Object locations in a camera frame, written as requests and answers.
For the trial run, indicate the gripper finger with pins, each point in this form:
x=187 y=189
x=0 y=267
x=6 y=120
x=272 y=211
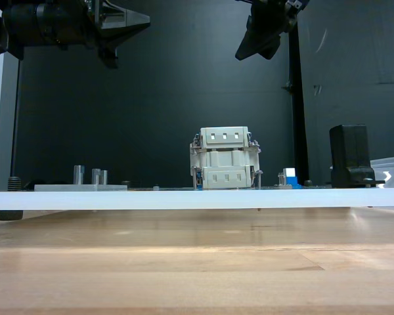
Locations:
x=134 y=18
x=121 y=36
x=266 y=41
x=254 y=33

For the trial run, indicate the black vertical post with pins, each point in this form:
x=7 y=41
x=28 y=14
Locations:
x=298 y=131

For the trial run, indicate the small silver standoff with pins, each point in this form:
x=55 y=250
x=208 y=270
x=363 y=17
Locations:
x=280 y=180

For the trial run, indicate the small silver fastener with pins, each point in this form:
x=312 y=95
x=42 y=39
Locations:
x=156 y=188

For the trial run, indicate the grey aluminium plate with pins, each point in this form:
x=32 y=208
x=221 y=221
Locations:
x=78 y=187

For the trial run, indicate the white taskboard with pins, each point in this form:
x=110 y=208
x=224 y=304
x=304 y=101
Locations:
x=184 y=200

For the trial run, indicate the tall silver metal post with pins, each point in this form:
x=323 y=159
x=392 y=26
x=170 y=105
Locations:
x=79 y=174

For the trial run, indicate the grey HAN10E connector insert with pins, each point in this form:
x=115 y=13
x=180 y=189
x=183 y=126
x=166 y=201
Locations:
x=223 y=138

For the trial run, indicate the short silver metal post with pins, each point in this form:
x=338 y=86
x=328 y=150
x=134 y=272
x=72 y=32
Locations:
x=104 y=177
x=96 y=176

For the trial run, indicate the clear plastic tub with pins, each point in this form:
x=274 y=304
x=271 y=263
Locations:
x=390 y=167

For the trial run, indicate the blue white terminal block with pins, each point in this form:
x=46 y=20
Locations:
x=290 y=178

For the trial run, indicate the grey connector socket base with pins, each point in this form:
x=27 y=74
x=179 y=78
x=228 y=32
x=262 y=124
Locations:
x=226 y=177

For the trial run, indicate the black hex screw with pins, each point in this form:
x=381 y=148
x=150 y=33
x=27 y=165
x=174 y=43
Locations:
x=308 y=182

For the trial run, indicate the black connector hood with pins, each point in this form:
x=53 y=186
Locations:
x=348 y=154

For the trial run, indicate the black rubber foot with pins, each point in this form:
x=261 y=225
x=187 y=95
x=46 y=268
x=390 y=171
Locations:
x=11 y=215

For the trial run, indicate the black threaded bolt head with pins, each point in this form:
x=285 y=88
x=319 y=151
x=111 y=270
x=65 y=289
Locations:
x=14 y=183

